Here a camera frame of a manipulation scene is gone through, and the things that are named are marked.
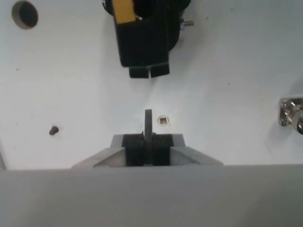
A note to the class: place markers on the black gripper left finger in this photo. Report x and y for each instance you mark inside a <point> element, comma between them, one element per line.
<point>132,151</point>

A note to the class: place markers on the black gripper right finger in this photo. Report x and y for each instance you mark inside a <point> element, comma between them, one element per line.
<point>162,151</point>

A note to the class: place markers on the thin metal square peg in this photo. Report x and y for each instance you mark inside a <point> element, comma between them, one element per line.
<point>148,130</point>

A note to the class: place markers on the small black screw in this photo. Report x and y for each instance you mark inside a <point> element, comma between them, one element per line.
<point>54,130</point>

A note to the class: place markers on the white task board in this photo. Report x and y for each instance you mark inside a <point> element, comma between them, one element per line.
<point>71,82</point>

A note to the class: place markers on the metal BNC plug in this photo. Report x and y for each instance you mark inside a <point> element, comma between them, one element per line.
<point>299,123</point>

